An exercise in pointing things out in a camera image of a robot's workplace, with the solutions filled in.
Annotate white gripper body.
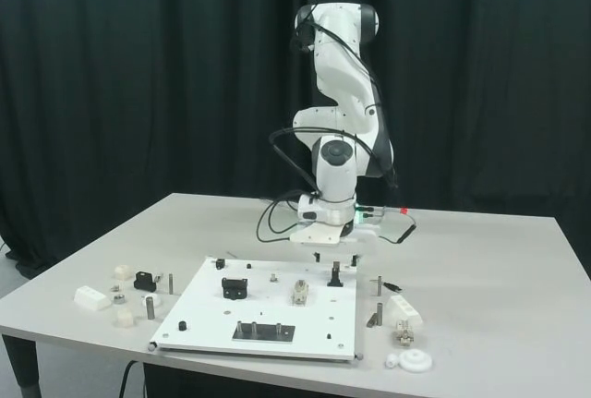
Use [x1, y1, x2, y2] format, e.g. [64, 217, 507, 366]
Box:
[295, 226, 380, 254]

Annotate white task board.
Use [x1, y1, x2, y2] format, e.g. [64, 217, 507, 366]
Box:
[148, 256, 362, 365]

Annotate white holder with holes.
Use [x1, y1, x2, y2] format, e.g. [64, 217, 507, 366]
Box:
[386, 295, 424, 327]

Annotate beige metal connector plug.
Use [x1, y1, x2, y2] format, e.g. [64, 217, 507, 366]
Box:
[391, 320, 416, 347]

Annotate white large gear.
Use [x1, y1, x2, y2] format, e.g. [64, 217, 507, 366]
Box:
[399, 349, 435, 371]

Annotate black computer case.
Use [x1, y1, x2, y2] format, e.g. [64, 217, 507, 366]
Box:
[143, 360, 359, 398]

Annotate black D-SUB plug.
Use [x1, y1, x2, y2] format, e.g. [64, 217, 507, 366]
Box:
[133, 271, 157, 291]

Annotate long white holder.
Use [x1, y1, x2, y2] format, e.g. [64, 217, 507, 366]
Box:
[73, 285, 112, 312]

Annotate black curtains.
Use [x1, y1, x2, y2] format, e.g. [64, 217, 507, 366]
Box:
[0, 0, 591, 260]

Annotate black table leg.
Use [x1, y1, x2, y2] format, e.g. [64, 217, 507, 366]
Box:
[2, 335, 38, 398]

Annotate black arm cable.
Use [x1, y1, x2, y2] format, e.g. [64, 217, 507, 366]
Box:
[256, 12, 398, 245]

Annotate thick black floor cable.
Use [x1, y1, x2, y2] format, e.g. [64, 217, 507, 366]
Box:
[118, 359, 142, 398]

